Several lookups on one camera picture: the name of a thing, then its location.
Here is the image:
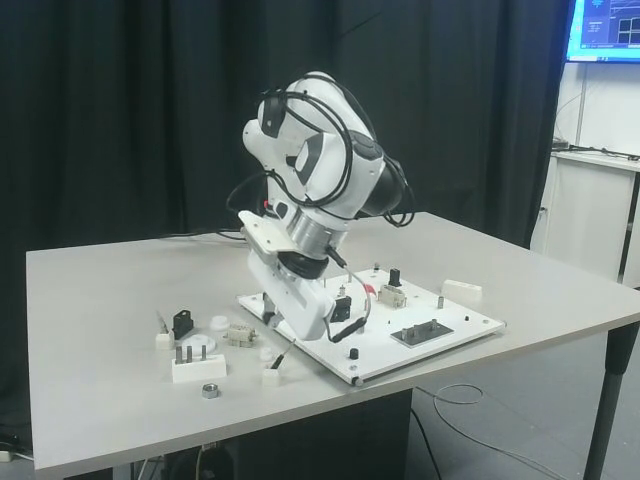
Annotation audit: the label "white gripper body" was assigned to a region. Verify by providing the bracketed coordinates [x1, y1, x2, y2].
[247, 252, 338, 343]

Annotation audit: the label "beige waterproof plug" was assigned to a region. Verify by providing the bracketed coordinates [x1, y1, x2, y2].
[222, 324, 251, 346]

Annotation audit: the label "white large gear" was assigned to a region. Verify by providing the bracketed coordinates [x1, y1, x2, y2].
[179, 334, 218, 357]

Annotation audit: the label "black D-SUB plug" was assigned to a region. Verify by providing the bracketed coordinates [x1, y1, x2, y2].
[171, 309, 194, 338]

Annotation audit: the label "white peg holder block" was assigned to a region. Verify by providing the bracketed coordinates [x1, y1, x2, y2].
[171, 352, 228, 384]

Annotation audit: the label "small white holder with pin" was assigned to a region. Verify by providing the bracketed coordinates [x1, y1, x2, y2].
[153, 309, 175, 350]

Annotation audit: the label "white task board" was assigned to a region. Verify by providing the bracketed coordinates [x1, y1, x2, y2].
[236, 266, 508, 387]

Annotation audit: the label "white wedge holder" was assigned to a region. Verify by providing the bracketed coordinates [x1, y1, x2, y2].
[440, 278, 484, 300]

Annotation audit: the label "black curtain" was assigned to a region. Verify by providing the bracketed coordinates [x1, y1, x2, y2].
[0, 0, 577, 454]

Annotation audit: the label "white cabinet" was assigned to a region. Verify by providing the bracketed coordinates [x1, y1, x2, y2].
[529, 146, 640, 290]

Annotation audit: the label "grey table leg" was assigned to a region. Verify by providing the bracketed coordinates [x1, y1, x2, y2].
[583, 325, 633, 480]

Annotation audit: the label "blue screen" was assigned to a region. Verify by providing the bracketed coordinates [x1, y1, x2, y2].
[566, 0, 640, 64]

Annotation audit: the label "thin black rod on wire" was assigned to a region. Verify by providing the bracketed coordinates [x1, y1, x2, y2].
[323, 247, 378, 345]

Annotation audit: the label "black cable on table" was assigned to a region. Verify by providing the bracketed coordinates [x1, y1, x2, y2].
[164, 227, 251, 245]

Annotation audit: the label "black cables on arm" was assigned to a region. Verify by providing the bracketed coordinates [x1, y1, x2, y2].
[225, 82, 419, 229]

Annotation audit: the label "grey cable on floor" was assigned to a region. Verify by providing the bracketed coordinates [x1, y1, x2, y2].
[430, 383, 597, 480]

